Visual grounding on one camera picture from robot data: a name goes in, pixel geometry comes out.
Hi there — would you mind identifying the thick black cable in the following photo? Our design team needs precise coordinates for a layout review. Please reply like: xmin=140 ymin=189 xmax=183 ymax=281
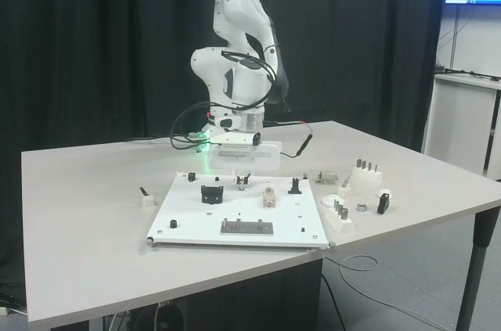
xmin=321 ymin=274 xmax=344 ymax=331

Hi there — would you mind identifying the black curtain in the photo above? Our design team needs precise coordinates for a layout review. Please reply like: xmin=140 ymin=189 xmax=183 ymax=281
xmin=0 ymin=0 xmax=445 ymax=308

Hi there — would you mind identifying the white cabinet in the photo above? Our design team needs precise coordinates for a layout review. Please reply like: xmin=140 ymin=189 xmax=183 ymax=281
xmin=420 ymin=72 xmax=501 ymax=182

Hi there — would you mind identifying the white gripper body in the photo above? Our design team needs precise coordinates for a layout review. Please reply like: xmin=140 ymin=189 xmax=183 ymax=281
xmin=208 ymin=141 xmax=283 ymax=174

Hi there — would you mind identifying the white task board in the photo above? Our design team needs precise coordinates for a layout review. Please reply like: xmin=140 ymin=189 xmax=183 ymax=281
xmin=145 ymin=170 xmax=337 ymax=250

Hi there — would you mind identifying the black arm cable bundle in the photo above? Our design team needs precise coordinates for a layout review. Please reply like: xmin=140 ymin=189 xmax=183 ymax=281
xmin=168 ymin=0 xmax=293 ymax=152

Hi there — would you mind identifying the black base cable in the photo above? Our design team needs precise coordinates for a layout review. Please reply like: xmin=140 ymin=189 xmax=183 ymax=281
xmin=131 ymin=133 xmax=207 ymax=148

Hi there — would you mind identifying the white round peg holder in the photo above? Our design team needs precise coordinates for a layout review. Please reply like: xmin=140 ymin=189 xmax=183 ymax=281
xmin=323 ymin=207 xmax=358 ymax=235

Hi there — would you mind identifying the black table leg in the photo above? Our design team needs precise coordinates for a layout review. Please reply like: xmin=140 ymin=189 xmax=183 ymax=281
xmin=456 ymin=205 xmax=497 ymax=331

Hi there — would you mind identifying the white square peg holder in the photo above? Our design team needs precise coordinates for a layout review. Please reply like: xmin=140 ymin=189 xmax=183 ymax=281
xmin=349 ymin=164 xmax=383 ymax=187

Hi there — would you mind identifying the white box with dark window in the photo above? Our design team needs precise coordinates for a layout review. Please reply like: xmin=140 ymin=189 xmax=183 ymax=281
xmin=214 ymin=113 xmax=242 ymax=129

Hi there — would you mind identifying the beige waterproof plug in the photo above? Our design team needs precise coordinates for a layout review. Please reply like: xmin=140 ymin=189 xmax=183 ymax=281
xmin=315 ymin=169 xmax=338 ymax=185

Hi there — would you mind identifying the black floor cabinet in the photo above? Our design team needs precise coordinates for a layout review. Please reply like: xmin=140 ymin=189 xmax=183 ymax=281
xmin=103 ymin=258 xmax=326 ymax=331

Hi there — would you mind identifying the thin grey cable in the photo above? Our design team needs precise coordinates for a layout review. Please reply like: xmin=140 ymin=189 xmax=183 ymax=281
xmin=320 ymin=254 xmax=501 ymax=331

